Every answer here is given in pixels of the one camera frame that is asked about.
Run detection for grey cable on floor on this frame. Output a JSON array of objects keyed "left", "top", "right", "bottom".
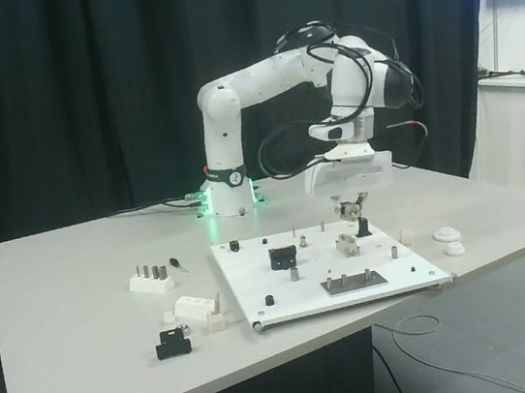
[{"left": 388, "top": 299, "right": 525, "bottom": 393}]

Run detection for pale grey table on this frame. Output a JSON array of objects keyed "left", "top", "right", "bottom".
[{"left": 0, "top": 139, "right": 525, "bottom": 393}]

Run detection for black D-SUB plug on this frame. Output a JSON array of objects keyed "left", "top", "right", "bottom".
[{"left": 152, "top": 325, "right": 196, "bottom": 362}]

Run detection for black cables at foot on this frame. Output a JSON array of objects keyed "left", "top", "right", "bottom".
[{"left": 115, "top": 190, "right": 207, "bottom": 222}]

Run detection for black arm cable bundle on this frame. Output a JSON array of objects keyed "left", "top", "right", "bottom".
[{"left": 273, "top": 11, "right": 428, "bottom": 130}]

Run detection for black curtains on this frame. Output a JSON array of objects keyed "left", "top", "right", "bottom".
[{"left": 0, "top": 0, "right": 525, "bottom": 393}]

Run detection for white large gear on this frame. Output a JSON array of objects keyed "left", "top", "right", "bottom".
[{"left": 430, "top": 223, "right": 464, "bottom": 247}]

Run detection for white cabinet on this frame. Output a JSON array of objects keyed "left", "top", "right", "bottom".
[{"left": 461, "top": 0, "right": 525, "bottom": 213}]

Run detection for black looping cable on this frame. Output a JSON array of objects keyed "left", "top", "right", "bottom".
[{"left": 254, "top": 115, "right": 334, "bottom": 181}]

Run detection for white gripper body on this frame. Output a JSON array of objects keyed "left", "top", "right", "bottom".
[{"left": 300, "top": 148, "right": 398, "bottom": 202}]

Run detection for white peg holder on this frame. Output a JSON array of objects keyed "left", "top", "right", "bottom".
[{"left": 126, "top": 266, "right": 180, "bottom": 300}]

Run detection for white medium gear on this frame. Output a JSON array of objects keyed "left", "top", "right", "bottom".
[{"left": 444, "top": 238, "right": 470, "bottom": 259}]

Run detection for waterproof plug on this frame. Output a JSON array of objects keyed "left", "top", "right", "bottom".
[{"left": 339, "top": 199, "right": 363, "bottom": 224}]

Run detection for small white plug holder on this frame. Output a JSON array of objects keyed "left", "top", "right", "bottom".
[{"left": 395, "top": 225, "right": 417, "bottom": 244}]

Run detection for black bolt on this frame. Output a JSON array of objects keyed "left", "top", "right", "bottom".
[{"left": 169, "top": 254, "right": 190, "bottom": 277}]

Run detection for white task board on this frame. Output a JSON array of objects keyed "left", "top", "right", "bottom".
[{"left": 206, "top": 203, "right": 458, "bottom": 340}]

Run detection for white holder with holes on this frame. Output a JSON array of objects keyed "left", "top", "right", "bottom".
[{"left": 171, "top": 290, "right": 218, "bottom": 324}]

